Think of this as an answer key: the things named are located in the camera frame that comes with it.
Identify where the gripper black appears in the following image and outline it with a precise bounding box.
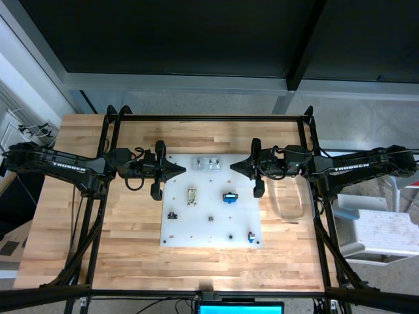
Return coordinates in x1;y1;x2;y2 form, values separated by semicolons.
126;140;187;201
229;138;294;200

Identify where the brown cardboard box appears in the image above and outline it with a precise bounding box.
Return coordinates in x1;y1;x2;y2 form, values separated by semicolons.
0;217;33;266

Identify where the blue screen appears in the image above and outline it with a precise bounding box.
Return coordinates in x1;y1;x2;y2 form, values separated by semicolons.
195;300;285;314

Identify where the white plastic stool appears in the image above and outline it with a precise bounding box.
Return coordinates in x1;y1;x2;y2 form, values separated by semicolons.
335;194;419;266

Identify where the black metal frame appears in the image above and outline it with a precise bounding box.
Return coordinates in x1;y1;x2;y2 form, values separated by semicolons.
0;104;419;314

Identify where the clear plastic tub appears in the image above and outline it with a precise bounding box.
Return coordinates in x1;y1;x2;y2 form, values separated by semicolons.
270;178;312;224

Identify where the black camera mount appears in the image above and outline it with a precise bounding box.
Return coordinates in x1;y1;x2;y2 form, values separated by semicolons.
195;283;219;301

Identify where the black white cable bundle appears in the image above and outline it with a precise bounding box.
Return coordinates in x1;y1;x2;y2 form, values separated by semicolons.
18;121;58;141

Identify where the white board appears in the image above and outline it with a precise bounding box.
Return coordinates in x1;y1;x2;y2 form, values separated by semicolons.
159;153;264;249

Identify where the gripper black cable loop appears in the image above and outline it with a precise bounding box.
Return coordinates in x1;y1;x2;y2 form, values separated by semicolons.
125;172;146;192

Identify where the white plastic chair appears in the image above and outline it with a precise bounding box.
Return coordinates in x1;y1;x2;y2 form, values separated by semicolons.
389;178;419;213

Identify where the black pillar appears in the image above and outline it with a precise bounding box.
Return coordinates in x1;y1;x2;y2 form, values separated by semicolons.
286;0;328;91

